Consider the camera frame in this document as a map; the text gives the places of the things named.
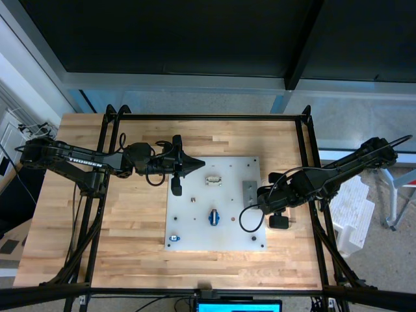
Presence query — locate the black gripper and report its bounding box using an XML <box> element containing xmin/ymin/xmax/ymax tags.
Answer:
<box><xmin>255</xmin><ymin>172</ymin><xmax>293</xmax><ymax>231</ymax></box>
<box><xmin>142</xmin><ymin>135</ymin><xmax>206</xmax><ymax>198</ymax></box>

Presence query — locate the grey metal block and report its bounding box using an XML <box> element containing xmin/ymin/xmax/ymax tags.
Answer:
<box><xmin>241</xmin><ymin>179</ymin><xmax>260</xmax><ymax>211</ymax></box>

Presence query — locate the clear plastic tub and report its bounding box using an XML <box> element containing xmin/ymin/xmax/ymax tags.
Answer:
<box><xmin>261</xmin><ymin>177</ymin><xmax>299</xmax><ymax>232</ymax></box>

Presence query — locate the white task board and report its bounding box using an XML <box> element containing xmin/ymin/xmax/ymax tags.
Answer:
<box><xmin>164</xmin><ymin>157</ymin><xmax>268</xmax><ymax>253</ymax></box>

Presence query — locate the laptop screen with blue edge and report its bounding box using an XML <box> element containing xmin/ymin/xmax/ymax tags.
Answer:
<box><xmin>194</xmin><ymin>298</ymin><xmax>283</xmax><ymax>312</ymax></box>

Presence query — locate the grey metal stand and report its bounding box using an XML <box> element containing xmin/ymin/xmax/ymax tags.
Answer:
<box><xmin>373</xmin><ymin>167</ymin><xmax>416</xmax><ymax>232</ymax></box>

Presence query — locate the brown cardboard box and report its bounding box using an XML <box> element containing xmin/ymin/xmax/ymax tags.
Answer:
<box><xmin>0</xmin><ymin>216</ymin><xmax>35</xmax><ymax>261</ymax></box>

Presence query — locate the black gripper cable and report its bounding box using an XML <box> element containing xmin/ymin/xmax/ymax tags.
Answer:
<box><xmin>144</xmin><ymin>172</ymin><xmax>166</xmax><ymax>187</ymax></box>
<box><xmin>239</xmin><ymin>201</ymin><xmax>266</xmax><ymax>233</ymax></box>

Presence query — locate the black aluminium frame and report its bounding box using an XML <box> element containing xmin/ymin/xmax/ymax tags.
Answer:
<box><xmin>0</xmin><ymin>103</ymin><xmax>416</xmax><ymax>312</ymax></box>

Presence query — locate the blue round connector mount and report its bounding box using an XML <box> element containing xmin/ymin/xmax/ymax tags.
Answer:
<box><xmin>206</xmin><ymin>209</ymin><xmax>223</xmax><ymax>228</ymax></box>

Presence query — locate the aluminium wall frame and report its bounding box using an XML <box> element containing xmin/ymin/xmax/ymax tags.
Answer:
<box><xmin>0</xmin><ymin>6</ymin><xmax>416</xmax><ymax>113</ymax></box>

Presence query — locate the small black camera box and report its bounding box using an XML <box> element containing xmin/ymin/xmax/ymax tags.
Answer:
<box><xmin>194</xmin><ymin>281</ymin><xmax>218</xmax><ymax>299</ymax></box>

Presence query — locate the black wall post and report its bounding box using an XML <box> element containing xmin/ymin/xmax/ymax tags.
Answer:
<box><xmin>283</xmin><ymin>0</ymin><xmax>326</xmax><ymax>91</ymax></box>

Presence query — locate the tangle of cords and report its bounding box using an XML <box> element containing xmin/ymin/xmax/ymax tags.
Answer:
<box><xmin>16</xmin><ymin>120</ymin><xmax>60</xmax><ymax>137</ymax></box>

